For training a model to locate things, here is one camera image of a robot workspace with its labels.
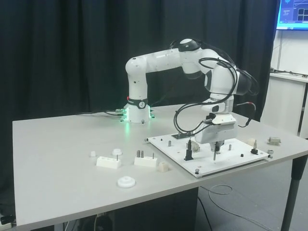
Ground black USB plug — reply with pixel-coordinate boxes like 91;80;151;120
183;141;194;162

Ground black curtain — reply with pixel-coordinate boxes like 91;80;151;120
0;0;282;214

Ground black base cable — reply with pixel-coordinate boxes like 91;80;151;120
79;109;126;117

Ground flat white mounting plate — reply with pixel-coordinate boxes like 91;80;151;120
211;113;236;126

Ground white cabinet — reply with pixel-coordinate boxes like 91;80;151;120
261;30;308;140

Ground white large gear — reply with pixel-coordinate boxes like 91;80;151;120
117;176;137;189

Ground black table leg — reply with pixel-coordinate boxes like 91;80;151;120
281;157;303;231

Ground white peg holder square holes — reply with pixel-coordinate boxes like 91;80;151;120
134;156;160;167

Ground grey floor cable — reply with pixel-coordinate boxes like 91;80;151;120
208;184;291;231

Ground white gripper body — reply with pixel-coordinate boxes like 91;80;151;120
194;123;239;145

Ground blue screen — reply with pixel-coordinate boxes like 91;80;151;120
276;0;308;31

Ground white peg holder round holes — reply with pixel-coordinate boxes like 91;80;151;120
96;155;122;170

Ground black floor cable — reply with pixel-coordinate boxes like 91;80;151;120
197;196;218;231

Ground white box with dark window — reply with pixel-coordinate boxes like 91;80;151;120
208;103;227;114

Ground white task board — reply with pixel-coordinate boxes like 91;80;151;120
144;127;275;180

